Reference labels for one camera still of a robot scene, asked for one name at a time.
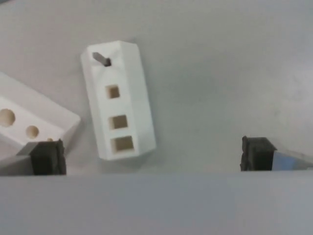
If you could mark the white holder with square holes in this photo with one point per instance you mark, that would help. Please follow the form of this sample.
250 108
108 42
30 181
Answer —
137 107

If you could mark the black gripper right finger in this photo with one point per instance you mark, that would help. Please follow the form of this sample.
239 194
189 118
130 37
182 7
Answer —
258 154

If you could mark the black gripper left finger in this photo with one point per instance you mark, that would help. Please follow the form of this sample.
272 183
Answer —
46 159

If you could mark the small metal square peg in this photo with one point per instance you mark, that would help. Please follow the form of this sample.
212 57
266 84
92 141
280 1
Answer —
102 59

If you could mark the white holder with round holes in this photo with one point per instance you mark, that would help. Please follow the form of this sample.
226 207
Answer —
46 110

